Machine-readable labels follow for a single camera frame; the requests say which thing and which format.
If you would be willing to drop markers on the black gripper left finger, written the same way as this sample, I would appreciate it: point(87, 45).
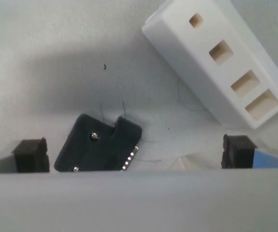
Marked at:
point(30, 157)

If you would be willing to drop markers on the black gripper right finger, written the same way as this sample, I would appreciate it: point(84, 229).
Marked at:
point(238, 154)

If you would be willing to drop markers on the black D-SUB plug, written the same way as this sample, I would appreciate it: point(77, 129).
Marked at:
point(92, 149)

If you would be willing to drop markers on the long white square-hole holder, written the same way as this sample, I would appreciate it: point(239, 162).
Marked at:
point(177, 48)

